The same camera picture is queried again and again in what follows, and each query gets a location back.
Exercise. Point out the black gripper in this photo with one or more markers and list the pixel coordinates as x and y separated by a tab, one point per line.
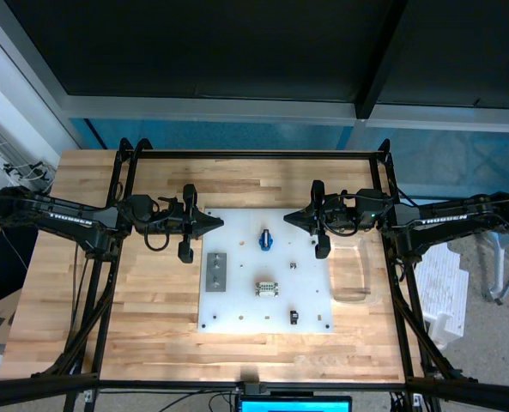
189	227
319	221

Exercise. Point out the beige connector plug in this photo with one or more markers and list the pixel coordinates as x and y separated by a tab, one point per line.
268	287

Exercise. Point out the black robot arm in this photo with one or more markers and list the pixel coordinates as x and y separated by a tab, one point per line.
65	216
443	221

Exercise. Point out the small black connector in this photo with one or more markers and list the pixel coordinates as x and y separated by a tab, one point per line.
294	316

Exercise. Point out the grey metal plate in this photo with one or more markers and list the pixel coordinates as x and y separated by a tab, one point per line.
209	274

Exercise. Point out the clear plastic tub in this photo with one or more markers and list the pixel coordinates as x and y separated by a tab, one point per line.
353	279

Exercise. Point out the white task board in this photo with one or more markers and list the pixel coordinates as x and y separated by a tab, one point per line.
245	304

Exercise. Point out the white foam packaging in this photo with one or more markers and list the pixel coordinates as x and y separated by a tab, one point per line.
443	292

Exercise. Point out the blue laptop screen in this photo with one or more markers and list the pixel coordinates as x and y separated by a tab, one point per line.
292	405

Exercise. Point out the grey metal stand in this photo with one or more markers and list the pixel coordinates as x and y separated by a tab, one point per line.
498	266

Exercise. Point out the brown cardboard box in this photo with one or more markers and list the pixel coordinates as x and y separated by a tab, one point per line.
5	304

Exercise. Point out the blue connector mount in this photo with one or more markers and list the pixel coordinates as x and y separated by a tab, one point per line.
264	244

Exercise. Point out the black aluminium frame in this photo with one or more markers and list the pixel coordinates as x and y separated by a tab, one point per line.
254	154

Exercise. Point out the grey metal window frame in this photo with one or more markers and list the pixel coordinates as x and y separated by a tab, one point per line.
194	107

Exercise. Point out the black table camera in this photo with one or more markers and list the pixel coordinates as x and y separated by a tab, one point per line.
251	386

